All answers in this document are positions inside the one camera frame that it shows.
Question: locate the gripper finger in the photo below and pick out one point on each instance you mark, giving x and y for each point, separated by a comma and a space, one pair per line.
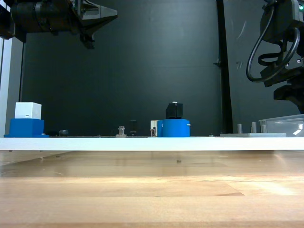
291, 93
95, 25
95, 10

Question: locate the white taskboard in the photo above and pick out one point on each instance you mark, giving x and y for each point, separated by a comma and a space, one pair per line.
152, 143

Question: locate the clear plastic tub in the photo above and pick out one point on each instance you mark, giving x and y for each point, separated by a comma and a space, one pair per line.
285, 126

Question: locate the grey metal peg plate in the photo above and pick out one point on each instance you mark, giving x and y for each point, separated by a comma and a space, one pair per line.
251, 135

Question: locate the white block connector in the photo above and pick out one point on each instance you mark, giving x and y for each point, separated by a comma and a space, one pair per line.
28, 110

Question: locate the black ribbed round plug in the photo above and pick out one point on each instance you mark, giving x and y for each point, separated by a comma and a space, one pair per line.
64, 133

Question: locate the black D-sub connector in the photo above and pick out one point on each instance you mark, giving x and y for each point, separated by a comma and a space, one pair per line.
174, 110

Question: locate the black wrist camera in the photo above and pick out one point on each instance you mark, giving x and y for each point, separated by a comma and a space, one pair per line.
273, 75

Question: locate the small blue mount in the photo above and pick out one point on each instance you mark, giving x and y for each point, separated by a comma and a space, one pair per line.
26, 128

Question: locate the blue connector mount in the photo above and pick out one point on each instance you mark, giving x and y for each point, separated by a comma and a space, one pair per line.
175, 129

